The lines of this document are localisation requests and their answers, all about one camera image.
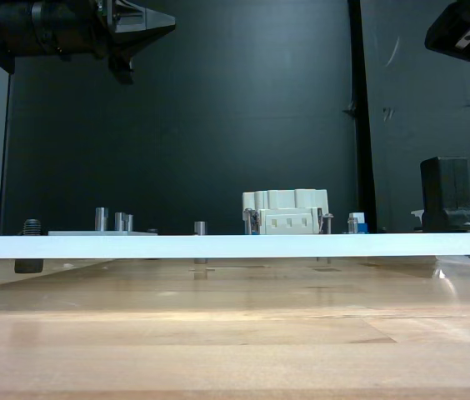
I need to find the black rubber foot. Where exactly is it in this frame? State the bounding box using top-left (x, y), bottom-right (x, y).
top-left (14, 258), bottom-right (44, 274)

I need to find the white taskboard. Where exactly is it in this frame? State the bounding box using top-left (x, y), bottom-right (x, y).
top-left (0, 232), bottom-right (470, 261)

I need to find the white connector base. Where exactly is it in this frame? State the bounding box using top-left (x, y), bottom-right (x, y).
top-left (257, 207), bottom-right (323, 236)

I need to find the black frame post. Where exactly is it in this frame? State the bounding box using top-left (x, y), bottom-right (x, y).
top-left (342, 0), bottom-right (378, 234)

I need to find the white and blue connector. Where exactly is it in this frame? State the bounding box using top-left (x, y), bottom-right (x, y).
top-left (352, 211), bottom-right (368, 235)

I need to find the black plug housing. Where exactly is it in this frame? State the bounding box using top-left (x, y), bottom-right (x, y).
top-left (412, 155), bottom-right (470, 233)

